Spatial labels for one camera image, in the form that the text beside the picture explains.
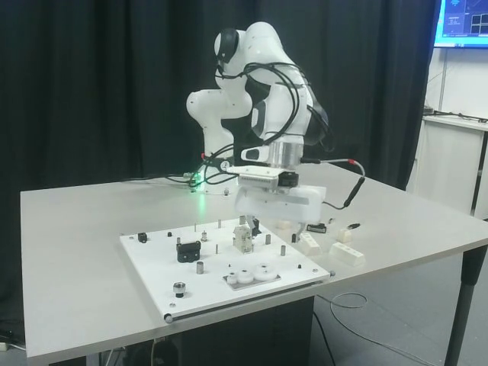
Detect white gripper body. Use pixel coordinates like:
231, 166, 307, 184
234, 185, 328, 224

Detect white large gear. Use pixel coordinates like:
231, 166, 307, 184
254, 262, 279, 282

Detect long white peg holder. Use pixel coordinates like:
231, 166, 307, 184
329, 242, 367, 268
299, 233, 323, 256

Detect white task board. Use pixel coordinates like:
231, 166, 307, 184
119, 217, 336, 324

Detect black box under table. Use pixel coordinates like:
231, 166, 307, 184
167, 295, 317, 366

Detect white cabinet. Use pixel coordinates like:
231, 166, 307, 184
406, 111, 488, 222

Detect dark table leg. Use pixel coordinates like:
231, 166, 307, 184
445, 246, 488, 366

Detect black curtains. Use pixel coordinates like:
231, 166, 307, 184
0, 0, 443, 237

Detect blue screen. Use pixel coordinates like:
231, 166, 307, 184
433, 0, 488, 50

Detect thin black rod on wire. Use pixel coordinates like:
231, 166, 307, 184
300, 157, 366, 210

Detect grey cable on floor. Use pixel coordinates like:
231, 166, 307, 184
329, 292, 451, 366

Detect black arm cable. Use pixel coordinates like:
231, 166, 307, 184
197, 63, 332, 184

